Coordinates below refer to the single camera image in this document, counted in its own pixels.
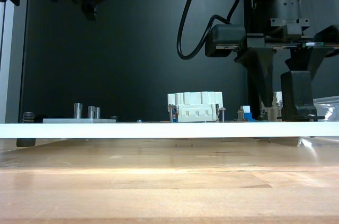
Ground black wall column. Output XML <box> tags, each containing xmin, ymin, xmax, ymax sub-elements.
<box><xmin>242</xmin><ymin>0</ymin><xmax>265</xmax><ymax>120</ymax></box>

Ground black connector housing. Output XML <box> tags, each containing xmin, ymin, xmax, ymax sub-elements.
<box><xmin>280</xmin><ymin>71</ymin><xmax>326</xmax><ymax>122</ymax></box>

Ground grey metal wall frame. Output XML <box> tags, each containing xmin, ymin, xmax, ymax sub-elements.
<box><xmin>0</xmin><ymin>0</ymin><xmax>28</xmax><ymax>124</ymax></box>

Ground black knurled standoff screw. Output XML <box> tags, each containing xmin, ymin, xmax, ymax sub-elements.
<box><xmin>16</xmin><ymin>111</ymin><xmax>36</xmax><ymax>148</ymax></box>

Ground clear plastic tub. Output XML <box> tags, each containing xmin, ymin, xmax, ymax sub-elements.
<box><xmin>312</xmin><ymin>95</ymin><xmax>339</xmax><ymax>123</ymax></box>

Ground beige hub socket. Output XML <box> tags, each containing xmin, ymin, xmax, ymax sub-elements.
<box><xmin>166</xmin><ymin>91</ymin><xmax>227</xmax><ymax>123</ymax></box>

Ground white board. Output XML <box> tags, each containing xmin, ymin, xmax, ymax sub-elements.
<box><xmin>0</xmin><ymin>118</ymin><xmax>339</xmax><ymax>140</ymax></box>

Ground beige HAN10E connector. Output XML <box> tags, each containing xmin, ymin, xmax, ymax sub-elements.
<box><xmin>260</xmin><ymin>91</ymin><xmax>283</xmax><ymax>122</ymax></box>

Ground grey metal peg plate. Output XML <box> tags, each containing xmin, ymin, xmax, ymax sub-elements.
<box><xmin>42</xmin><ymin>103</ymin><xmax>118</xmax><ymax>124</ymax></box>

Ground small blue white connector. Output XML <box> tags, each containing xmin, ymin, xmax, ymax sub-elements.
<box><xmin>239</xmin><ymin>105</ymin><xmax>253</xmax><ymax>122</ymax></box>

